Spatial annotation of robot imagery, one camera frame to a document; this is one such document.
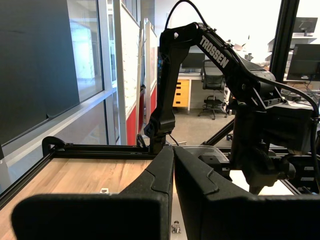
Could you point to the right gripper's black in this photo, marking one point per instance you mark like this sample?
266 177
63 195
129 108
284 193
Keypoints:
248 135

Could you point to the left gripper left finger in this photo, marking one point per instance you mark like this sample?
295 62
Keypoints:
100 215

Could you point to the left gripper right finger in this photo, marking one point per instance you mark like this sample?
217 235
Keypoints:
250 217

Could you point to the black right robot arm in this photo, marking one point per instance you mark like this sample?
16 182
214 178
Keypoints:
170 75

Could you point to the small white clamp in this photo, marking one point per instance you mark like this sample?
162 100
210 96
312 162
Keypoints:
104 190

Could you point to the black equipment box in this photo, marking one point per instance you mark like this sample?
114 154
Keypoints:
307 172

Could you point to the clear plastic tub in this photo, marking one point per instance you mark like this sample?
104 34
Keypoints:
190 150

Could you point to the small metal screw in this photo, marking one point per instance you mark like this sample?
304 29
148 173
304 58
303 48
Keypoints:
176 227

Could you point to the black office chair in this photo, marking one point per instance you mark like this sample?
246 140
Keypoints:
213 82

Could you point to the yellow drawer cabinet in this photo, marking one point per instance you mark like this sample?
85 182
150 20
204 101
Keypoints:
181 92

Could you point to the white office desk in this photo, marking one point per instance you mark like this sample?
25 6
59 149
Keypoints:
195 76

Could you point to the black computer monitor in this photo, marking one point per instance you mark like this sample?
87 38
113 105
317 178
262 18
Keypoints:
306 23
302 62
196 61

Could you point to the white and red partition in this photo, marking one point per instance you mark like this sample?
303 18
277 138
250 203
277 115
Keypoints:
130 62
151 75

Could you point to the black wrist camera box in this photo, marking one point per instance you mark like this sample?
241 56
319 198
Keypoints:
292 130

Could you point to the black aluminium table frame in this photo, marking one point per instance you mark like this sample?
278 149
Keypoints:
285 37

